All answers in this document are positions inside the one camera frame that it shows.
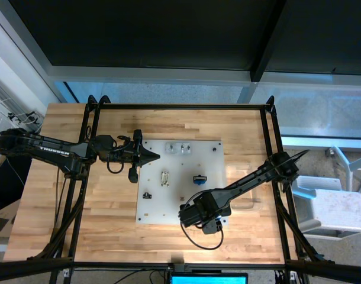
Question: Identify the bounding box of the tangled cable bundle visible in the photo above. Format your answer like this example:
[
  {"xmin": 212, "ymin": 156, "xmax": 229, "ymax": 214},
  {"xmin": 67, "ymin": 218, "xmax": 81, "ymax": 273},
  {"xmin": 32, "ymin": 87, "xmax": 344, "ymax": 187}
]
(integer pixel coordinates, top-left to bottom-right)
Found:
[{"xmin": 7, "ymin": 110, "xmax": 43, "ymax": 127}]

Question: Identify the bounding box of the white plastic stool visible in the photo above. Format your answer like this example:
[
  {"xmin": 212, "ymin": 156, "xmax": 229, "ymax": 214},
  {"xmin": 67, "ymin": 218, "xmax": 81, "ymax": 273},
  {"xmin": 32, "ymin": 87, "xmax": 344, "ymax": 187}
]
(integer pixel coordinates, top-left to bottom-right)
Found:
[{"xmin": 292, "ymin": 174, "xmax": 361, "ymax": 241}]

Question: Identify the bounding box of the black aluminium frame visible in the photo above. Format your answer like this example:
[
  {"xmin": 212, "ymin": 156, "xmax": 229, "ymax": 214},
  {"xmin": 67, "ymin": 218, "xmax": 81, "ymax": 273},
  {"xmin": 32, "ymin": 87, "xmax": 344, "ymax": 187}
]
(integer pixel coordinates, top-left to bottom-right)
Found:
[{"xmin": 0, "ymin": 94, "xmax": 361, "ymax": 284}]

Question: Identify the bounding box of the screen with blue edge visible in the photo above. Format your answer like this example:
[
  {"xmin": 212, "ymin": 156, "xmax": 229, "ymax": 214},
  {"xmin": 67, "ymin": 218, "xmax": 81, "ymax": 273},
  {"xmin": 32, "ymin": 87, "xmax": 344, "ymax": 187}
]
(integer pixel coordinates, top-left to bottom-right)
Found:
[{"xmin": 167, "ymin": 272, "xmax": 249, "ymax": 284}]

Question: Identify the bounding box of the grey metal stand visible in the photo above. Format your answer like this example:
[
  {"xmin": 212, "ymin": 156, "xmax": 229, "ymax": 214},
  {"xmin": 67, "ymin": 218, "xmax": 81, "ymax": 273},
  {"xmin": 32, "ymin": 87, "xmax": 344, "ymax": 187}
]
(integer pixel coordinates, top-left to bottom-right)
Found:
[{"xmin": 325, "ymin": 146, "xmax": 361, "ymax": 192}]

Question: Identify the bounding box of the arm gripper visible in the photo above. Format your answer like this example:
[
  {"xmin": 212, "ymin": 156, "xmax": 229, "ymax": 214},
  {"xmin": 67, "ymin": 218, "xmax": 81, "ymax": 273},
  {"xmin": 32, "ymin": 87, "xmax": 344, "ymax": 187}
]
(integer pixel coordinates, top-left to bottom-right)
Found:
[
  {"xmin": 201, "ymin": 220, "xmax": 223, "ymax": 235},
  {"xmin": 111, "ymin": 129, "xmax": 162, "ymax": 185}
]

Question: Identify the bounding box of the white mounting board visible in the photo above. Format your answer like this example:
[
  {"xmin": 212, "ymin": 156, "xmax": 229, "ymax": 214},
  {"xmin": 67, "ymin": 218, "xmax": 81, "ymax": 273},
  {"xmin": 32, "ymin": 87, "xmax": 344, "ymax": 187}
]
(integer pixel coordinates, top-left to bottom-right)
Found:
[{"xmin": 135, "ymin": 139, "xmax": 230, "ymax": 227}]

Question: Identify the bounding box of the beige cardboard sheet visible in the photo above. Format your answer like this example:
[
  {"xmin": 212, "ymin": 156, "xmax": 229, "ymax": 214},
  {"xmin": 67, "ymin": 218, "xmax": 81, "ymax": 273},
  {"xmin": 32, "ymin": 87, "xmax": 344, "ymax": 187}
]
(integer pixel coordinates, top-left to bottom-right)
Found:
[{"xmin": 0, "ymin": 197, "xmax": 22, "ymax": 238}]

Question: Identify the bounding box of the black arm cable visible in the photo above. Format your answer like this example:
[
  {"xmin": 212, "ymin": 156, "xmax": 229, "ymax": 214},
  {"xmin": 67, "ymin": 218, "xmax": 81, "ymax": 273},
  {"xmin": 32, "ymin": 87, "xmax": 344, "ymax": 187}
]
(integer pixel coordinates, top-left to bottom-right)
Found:
[
  {"xmin": 106, "ymin": 158, "xmax": 124, "ymax": 175},
  {"xmin": 181, "ymin": 221, "xmax": 225, "ymax": 251}
]

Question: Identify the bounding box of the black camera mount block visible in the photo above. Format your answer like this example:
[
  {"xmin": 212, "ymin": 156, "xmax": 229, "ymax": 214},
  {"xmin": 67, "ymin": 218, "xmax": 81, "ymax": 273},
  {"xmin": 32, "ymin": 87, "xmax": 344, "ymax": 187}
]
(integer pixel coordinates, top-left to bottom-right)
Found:
[{"xmin": 168, "ymin": 260, "xmax": 188, "ymax": 273}]

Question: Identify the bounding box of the clear plastic tub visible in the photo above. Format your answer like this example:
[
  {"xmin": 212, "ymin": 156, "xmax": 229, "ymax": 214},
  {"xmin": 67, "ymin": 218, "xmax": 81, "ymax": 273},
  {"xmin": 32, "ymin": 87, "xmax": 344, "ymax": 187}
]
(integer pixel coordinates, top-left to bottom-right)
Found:
[{"xmin": 226, "ymin": 163, "xmax": 263, "ymax": 212}]

